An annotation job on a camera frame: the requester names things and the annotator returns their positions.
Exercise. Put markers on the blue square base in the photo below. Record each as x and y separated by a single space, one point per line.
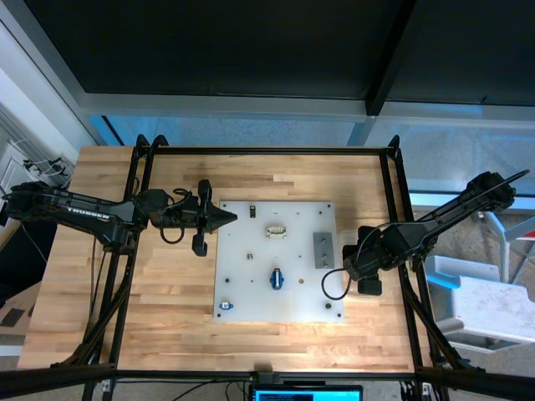
231 307

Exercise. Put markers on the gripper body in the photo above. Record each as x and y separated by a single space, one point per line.
370 287
202 215

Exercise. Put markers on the cardboard box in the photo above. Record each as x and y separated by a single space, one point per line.
25 301

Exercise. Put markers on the blue connector mount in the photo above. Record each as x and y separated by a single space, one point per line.
271 279

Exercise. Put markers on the white step stool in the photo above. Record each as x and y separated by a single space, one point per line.
493 305

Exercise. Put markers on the laptop screen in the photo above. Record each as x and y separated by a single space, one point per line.
305 394

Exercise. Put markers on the beige multi-pin connector housing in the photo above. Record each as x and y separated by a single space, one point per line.
276 232

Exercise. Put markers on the grey plate with pegs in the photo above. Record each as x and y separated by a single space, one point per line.
324 250

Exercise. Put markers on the grey metal chair frame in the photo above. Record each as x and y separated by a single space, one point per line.
504 255

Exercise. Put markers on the white corner bracket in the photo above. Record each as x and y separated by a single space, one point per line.
426 388
106 385

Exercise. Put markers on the black wall post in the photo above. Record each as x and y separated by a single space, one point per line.
388 62

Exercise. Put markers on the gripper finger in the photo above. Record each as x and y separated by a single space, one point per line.
217 221
217 211

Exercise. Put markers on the black metal frame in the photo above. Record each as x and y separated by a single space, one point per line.
267 150

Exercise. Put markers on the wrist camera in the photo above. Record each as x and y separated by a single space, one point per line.
350 261

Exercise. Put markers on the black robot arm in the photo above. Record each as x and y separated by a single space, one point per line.
83 211
443 215

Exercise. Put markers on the white taskboard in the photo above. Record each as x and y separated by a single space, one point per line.
251 309

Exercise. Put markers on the small black socket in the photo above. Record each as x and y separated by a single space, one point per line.
252 211

